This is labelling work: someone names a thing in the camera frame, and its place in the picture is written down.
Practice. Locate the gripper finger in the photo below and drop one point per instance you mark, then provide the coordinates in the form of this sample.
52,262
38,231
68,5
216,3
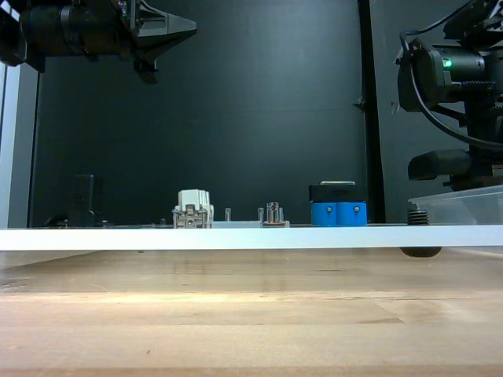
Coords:
173,24
157,45

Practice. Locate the clear plastic tub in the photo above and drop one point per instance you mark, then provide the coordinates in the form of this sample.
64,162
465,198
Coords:
463,206

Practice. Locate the black M12 threaded bolt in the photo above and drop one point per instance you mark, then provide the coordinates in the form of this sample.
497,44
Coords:
417,217

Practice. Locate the grey connector housing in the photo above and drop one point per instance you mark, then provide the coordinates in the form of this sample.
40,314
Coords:
192,208

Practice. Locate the black upright clamp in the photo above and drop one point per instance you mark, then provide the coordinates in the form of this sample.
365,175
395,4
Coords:
82,196

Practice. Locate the silver metal connector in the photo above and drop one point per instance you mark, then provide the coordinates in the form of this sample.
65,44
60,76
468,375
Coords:
272,212

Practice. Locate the white board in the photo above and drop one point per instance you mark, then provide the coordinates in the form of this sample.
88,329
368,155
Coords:
236,239

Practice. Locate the blue clamp mount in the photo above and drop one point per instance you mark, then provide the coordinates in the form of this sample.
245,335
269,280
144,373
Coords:
342,219

